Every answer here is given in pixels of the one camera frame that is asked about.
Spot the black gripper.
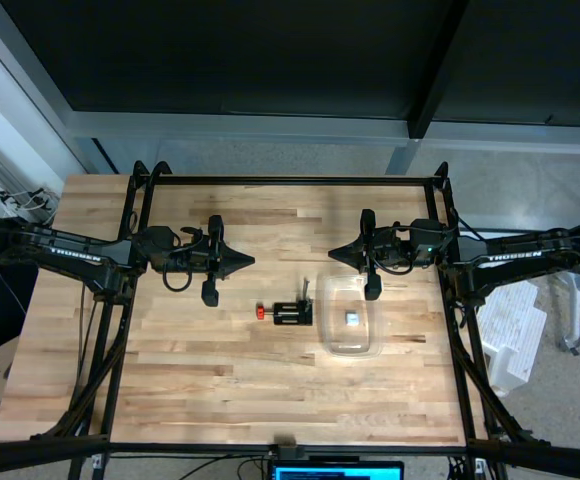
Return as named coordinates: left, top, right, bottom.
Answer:
left=184, top=215, right=257, bottom=308
left=326, top=209, right=412, bottom=302

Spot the clear plastic container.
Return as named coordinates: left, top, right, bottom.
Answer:
left=317, top=272, right=384, bottom=360

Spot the black vise with orange knob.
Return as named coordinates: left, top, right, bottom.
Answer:
left=255, top=298, right=315, bottom=327

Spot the blue laptop screen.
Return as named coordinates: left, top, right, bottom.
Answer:
left=268, top=460, right=405, bottom=480

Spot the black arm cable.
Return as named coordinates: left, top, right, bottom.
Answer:
left=161, top=264, right=194, bottom=293
left=372, top=218, right=459, bottom=276

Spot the black low camera mount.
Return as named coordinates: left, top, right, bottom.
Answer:
left=269, top=435, right=305, bottom=459

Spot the white and black cable bundle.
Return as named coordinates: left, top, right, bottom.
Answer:
left=0, top=185, right=56, bottom=214

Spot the black floor cable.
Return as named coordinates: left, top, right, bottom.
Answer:
left=234, top=455, right=271, bottom=480

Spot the grey metal chair frame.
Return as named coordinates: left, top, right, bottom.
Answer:
left=549, top=272, right=580, bottom=357

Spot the black aluminium frame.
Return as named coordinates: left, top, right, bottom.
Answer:
left=0, top=159, right=580, bottom=480

